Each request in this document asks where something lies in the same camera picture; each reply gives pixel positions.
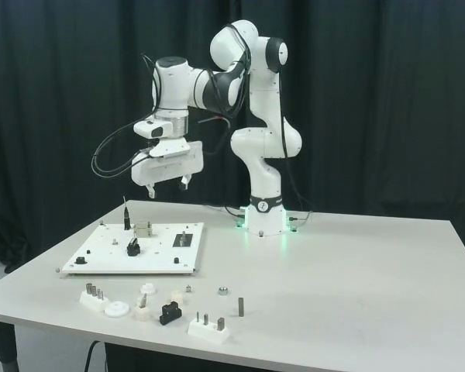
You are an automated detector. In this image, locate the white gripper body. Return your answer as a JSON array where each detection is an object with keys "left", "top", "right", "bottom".
[{"left": 130, "top": 139, "right": 205, "bottom": 187}]

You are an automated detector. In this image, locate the white box with dark window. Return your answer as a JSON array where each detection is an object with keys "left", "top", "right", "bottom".
[{"left": 133, "top": 120, "right": 173, "bottom": 140}]

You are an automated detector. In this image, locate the white task board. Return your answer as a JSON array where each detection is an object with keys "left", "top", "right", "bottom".
[{"left": 57, "top": 221, "right": 206, "bottom": 277}]

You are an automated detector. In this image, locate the black D-SUB plug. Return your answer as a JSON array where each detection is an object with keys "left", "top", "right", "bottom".
[{"left": 159, "top": 301, "right": 184, "bottom": 326}]

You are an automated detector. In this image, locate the white large gear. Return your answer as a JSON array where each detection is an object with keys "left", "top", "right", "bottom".
[{"left": 104, "top": 301, "right": 131, "bottom": 321}]

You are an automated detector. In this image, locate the white round peg holder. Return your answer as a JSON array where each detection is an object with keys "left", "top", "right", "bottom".
[{"left": 78, "top": 292, "right": 111, "bottom": 313}]

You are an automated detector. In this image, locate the black curtain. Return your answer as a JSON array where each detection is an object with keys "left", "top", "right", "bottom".
[{"left": 0, "top": 0, "right": 465, "bottom": 274}]

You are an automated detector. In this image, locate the white square peg holder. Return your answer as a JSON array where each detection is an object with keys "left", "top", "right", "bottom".
[{"left": 187, "top": 319, "right": 231, "bottom": 346}]

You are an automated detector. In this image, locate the black table leg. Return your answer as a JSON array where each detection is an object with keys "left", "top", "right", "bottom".
[{"left": 0, "top": 318, "right": 17, "bottom": 372}]

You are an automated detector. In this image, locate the black floor cable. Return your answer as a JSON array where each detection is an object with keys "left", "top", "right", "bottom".
[{"left": 85, "top": 339, "right": 103, "bottom": 372}]

